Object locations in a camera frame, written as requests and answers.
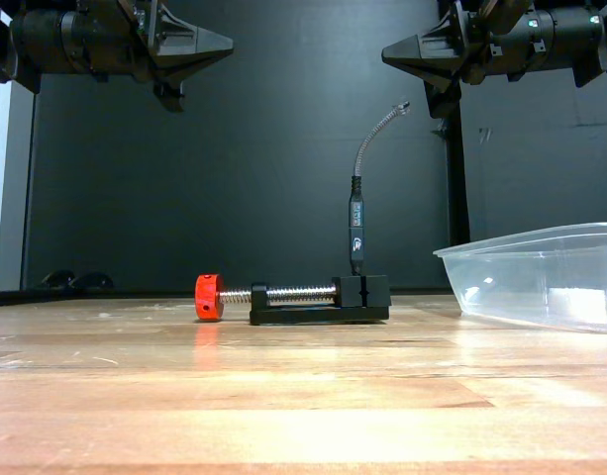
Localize black aluminium table frame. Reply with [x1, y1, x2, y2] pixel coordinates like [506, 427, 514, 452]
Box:
[0, 288, 462, 309]

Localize black vertical pillar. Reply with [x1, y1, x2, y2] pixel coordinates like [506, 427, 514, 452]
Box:
[431, 116, 471, 244]

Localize black curved frame bracket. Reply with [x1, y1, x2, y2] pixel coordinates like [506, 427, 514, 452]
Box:
[40, 269, 77, 291]
[70, 271, 115, 291]

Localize black vise with red knob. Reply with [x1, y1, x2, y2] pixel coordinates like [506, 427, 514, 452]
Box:
[193, 273, 391, 327]

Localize USB-C connector with braided cable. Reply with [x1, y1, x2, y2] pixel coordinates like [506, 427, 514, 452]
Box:
[347, 100, 412, 233]

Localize clear plastic tub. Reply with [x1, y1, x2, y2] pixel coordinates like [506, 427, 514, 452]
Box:
[432, 221, 607, 335]

